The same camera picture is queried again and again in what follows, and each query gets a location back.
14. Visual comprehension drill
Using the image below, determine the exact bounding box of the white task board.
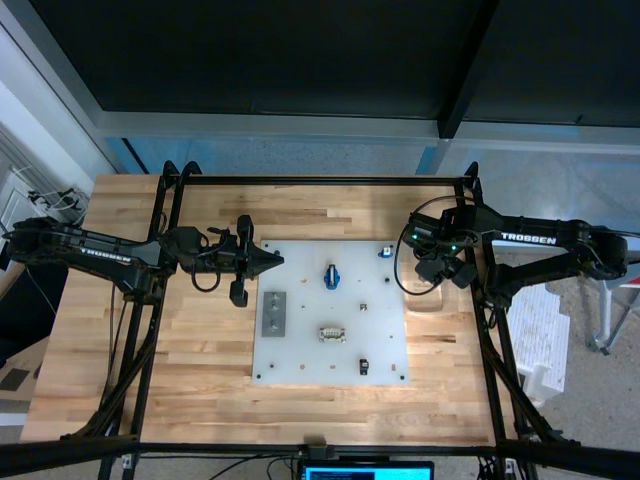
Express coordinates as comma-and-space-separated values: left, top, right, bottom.
248, 239, 412, 386

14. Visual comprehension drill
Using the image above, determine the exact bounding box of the white foam block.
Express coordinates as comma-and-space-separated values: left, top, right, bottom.
504, 282, 572, 409

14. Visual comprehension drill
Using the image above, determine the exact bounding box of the black table-level camera box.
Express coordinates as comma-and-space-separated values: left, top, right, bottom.
303, 437, 337, 460

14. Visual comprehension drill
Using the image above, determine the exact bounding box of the black metal frame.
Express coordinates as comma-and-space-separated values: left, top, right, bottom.
0, 159, 640, 480

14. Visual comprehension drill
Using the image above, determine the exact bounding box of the clear plastic tub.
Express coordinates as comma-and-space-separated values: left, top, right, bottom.
403, 269, 446, 315

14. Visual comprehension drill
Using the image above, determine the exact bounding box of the laptop screen with blue edge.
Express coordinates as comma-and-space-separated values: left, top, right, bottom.
298, 459, 435, 480

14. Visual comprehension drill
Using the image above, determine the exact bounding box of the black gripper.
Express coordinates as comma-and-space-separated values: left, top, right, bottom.
414, 252, 476, 289
205, 214, 285, 307

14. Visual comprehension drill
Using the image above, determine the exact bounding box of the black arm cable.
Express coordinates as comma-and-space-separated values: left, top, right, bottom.
191, 269, 222, 294
392, 197, 481, 297

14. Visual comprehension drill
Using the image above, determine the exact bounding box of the grey metal peg plate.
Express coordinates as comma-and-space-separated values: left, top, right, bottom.
257, 290, 290, 340

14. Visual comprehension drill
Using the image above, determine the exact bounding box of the grey metal stand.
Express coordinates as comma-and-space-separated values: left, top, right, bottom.
585, 272, 640, 357

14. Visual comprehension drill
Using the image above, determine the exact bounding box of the black and white cable bundle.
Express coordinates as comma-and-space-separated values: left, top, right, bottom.
27, 187, 91, 221

